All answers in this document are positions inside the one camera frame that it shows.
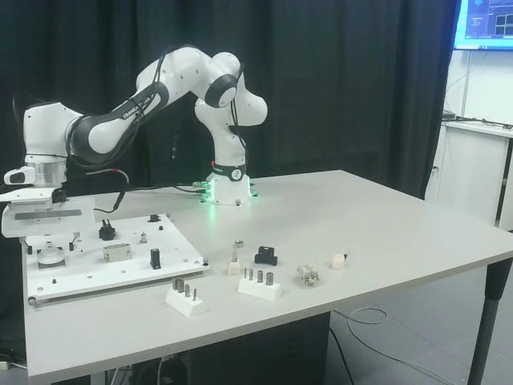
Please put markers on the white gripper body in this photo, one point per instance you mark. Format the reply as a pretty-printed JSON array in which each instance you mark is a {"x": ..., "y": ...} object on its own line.
[{"x": 48, "y": 224}]

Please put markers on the white large gear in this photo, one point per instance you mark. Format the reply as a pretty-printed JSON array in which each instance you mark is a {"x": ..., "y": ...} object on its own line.
[{"x": 50, "y": 256}]

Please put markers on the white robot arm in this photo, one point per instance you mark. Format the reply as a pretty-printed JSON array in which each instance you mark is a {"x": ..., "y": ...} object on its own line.
[{"x": 180, "y": 74}]

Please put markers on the flat white plate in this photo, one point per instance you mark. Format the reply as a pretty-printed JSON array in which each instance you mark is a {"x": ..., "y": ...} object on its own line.
[{"x": 28, "y": 195}]

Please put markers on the white task board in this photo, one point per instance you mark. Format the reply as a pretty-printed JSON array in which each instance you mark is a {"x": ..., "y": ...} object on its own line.
[{"x": 120, "y": 276}]

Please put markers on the large metal square peg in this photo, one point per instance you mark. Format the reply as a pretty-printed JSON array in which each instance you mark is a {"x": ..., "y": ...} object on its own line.
[{"x": 176, "y": 286}]

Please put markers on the white power strip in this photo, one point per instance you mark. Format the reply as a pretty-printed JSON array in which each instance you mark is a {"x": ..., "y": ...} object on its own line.
[{"x": 4, "y": 365}]

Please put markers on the medium metal square peg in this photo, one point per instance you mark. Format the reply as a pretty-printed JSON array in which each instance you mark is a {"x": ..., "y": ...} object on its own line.
[{"x": 186, "y": 289}]

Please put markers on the white square peg holder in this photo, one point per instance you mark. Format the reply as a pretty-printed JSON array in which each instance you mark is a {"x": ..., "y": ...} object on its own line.
[{"x": 188, "y": 309}]

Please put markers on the metal bolt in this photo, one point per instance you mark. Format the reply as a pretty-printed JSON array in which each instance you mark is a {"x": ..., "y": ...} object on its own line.
[{"x": 233, "y": 254}]

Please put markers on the small white bolt holder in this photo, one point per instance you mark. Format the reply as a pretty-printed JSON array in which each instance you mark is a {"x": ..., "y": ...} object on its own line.
[{"x": 233, "y": 268}]

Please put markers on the small metal round peg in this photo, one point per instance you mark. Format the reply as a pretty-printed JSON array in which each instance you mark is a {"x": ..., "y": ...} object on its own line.
[{"x": 251, "y": 275}]

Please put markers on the medium metal round peg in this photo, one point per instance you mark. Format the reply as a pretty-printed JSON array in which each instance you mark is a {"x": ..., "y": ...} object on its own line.
[{"x": 260, "y": 277}]

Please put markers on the black D-SUB plug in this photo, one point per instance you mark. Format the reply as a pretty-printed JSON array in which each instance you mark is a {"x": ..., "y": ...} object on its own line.
[{"x": 265, "y": 256}]

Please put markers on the white round peg holder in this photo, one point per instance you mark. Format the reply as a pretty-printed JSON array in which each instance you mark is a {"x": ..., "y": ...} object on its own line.
[{"x": 260, "y": 290}]

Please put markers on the large metal round peg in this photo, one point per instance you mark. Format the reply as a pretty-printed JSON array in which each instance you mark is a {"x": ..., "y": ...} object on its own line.
[{"x": 270, "y": 278}]

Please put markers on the grey waterproof plug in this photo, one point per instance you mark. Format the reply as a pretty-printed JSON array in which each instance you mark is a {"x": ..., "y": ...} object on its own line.
[{"x": 308, "y": 276}]

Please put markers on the small white plug holder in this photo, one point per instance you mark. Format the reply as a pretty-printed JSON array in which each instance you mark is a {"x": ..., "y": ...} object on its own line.
[{"x": 337, "y": 261}]

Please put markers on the black curtain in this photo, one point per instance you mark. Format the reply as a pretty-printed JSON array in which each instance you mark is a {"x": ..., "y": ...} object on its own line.
[{"x": 340, "y": 80}]

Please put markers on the white cabinet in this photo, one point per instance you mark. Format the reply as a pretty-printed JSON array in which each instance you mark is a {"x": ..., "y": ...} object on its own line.
[{"x": 469, "y": 172}]

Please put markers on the black table leg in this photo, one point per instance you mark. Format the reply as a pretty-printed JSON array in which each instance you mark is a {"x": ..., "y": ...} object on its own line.
[{"x": 487, "y": 321}]

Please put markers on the blue screen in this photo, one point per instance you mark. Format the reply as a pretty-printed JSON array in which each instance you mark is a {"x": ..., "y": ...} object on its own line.
[{"x": 485, "y": 24}]

